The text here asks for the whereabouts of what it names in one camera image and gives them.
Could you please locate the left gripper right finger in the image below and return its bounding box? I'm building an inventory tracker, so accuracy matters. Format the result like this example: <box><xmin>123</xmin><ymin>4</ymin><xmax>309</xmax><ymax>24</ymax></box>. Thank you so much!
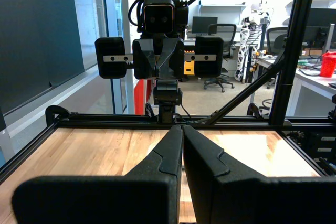
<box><xmin>183</xmin><ymin>125</ymin><xmax>336</xmax><ymax>224</ymax></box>

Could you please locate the red panel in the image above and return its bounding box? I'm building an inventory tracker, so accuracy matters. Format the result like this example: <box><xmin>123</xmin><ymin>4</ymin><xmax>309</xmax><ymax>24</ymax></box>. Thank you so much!
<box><xmin>134</xmin><ymin>79</ymin><xmax>152</xmax><ymax>115</ymax></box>

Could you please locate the large black monitor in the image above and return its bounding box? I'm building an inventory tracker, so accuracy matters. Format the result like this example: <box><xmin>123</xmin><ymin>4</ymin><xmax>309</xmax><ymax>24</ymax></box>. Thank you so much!
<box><xmin>308</xmin><ymin>7</ymin><xmax>336</xmax><ymax>51</ymax></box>

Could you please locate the black office chair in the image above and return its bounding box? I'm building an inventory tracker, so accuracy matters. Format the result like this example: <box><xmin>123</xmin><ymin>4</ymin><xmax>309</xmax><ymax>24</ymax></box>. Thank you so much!
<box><xmin>204</xmin><ymin>23</ymin><xmax>237</xmax><ymax>93</ymax></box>

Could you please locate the black curved frame bracket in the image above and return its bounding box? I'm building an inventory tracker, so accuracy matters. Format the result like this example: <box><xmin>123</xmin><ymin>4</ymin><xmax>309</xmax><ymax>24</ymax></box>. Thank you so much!
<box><xmin>45</xmin><ymin>105</ymin><xmax>71</xmax><ymax>121</ymax></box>

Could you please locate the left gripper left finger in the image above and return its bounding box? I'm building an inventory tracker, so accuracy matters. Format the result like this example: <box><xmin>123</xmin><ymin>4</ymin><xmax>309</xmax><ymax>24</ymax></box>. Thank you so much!
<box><xmin>12</xmin><ymin>125</ymin><xmax>183</xmax><ymax>224</ymax></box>

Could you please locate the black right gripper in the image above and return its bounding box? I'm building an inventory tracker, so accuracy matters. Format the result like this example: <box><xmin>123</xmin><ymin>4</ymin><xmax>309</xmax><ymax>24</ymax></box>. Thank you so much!
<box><xmin>94</xmin><ymin>34</ymin><xmax>224</xmax><ymax>80</ymax></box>

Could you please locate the red plastic cup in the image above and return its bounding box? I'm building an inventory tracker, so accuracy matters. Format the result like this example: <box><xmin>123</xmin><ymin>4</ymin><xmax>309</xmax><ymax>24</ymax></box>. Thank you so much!
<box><xmin>319</xmin><ymin>51</ymin><xmax>336</xmax><ymax>78</ymax></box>

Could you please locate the black equipment box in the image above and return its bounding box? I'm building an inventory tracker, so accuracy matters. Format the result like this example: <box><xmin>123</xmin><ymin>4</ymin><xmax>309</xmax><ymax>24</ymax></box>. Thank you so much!
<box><xmin>287</xmin><ymin>129</ymin><xmax>336</xmax><ymax>176</ymax></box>

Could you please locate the small black monitor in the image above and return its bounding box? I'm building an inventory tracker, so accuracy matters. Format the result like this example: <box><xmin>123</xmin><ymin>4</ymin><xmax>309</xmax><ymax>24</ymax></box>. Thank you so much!
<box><xmin>192</xmin><ymin>16</ymin><xmax>218</xmax><ymax>35</ymax></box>

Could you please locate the black metal table frame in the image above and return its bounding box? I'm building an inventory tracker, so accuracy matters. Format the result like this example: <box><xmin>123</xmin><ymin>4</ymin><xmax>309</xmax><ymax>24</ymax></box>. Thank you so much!
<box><xmin>0</xmin><ymin>0</ymin><xmax>336</xmax><ymax>183</ymax></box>

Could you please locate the white wall shelf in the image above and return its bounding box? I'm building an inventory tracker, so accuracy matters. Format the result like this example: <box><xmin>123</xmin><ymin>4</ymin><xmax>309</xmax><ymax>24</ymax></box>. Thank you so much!
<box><xmin>199</xmin><ymin>3</ymin><xmax>247</xmax><ymax>17</ymax></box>

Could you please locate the white desk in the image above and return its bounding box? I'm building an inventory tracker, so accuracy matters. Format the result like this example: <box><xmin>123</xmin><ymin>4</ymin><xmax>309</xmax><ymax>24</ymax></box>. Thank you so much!
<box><xmin>258</xmin><ymin>57</ymin><xmax>336</xmax><ymax>117</ymax></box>

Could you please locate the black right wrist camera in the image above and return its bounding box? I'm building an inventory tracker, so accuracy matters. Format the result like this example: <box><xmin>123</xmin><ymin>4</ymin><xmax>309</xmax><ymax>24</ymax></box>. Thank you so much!
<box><xmin>143</xmin><ymin>0</ymin><xmax>176</xmax><ymax>34</ymax></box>

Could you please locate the grey mesh office chair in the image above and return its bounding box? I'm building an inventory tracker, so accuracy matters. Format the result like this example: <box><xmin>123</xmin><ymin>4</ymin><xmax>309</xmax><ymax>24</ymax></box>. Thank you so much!
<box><xmin>266</xmin><ymin>26</ymin><xmax>289</xmax><ymax>90</ymax></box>

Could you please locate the black right arm cable loop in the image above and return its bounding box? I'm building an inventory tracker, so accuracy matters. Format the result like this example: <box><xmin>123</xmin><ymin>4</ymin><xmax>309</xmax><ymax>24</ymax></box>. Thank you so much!
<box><xmin>128</xmin><ymin>0</ymin><xmax>146</xmax><ymax>27</ymax></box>

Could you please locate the white lattice stand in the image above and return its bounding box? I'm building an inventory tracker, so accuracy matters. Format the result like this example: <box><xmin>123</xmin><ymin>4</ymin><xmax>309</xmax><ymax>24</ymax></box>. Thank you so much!
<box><xmin>235</xmin><ymin>0</ymin><xmax>272</xmax><ymax>82</ymax></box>

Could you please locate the yellow box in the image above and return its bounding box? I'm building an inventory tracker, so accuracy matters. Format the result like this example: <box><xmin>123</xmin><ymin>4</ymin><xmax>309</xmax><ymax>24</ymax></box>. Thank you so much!
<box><xmin>183</xmin><ymin>60</ymin><xmax>195</xmax><ymax>76</ymax></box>

